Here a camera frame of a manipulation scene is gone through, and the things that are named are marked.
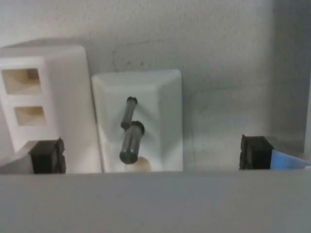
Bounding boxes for white holder with square holes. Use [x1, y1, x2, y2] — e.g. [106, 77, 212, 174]
[0, 44, 103, 174]

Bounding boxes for thin metal round peg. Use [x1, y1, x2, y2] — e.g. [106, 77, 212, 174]
[120, 96, 138, 131]

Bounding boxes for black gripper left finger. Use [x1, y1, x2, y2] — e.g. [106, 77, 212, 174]
[0, 137, 67, 175]

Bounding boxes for white holder with round holes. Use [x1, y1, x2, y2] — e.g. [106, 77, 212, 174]
[91, 69, 184, 173]

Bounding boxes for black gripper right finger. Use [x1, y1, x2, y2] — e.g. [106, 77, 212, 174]
[239, 134, 311, 170]

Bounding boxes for thick metal round peg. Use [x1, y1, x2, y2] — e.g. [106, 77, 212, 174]
[119, 120, 146, 166]

